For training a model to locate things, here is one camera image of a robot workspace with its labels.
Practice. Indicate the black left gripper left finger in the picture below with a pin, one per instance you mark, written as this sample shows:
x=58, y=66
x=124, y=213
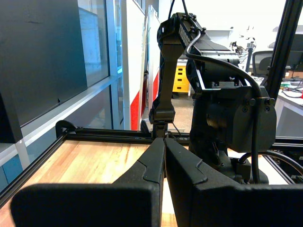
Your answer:
x=94, y=205

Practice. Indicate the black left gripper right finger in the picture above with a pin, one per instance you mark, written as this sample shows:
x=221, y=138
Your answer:
x=225, y=205

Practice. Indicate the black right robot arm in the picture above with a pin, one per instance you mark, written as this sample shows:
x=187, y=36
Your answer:
x=170, y=71

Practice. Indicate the white desk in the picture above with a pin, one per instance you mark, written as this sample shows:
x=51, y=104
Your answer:
x=288, y=113

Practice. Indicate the yellow drawer cabinet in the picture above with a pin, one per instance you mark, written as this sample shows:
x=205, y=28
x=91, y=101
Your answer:
x=180, y=80

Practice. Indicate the black office chair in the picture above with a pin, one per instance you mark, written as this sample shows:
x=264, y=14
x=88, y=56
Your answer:
x=260, y=61

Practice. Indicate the black computer monitor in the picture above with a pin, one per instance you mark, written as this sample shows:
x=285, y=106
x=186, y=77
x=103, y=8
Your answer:
x=297, y=52

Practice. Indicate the white lattice stand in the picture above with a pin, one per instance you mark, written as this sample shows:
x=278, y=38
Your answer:
x=248, y=35

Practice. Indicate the black aluminium frame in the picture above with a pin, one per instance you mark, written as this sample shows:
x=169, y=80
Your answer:
x=106, y=134

